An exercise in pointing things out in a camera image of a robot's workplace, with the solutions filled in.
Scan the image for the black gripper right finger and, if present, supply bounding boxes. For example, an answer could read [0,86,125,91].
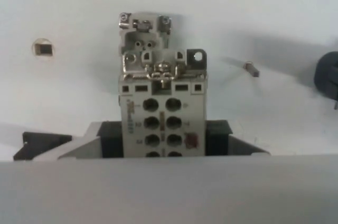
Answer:
[206,119,272,157]

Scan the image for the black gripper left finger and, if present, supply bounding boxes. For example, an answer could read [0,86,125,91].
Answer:
[57,120,124,160]

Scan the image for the grey waterproof plug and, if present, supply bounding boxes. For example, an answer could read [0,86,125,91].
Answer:
[117,48,209,159]

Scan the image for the thin metal peg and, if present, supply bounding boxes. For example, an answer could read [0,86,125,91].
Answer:
[243,61,261,78]

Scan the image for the black D-SUB plug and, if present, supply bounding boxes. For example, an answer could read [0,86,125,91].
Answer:
[315,51,338,110]

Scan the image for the white task board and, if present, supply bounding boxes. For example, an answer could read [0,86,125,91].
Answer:
[0,0,338,162]

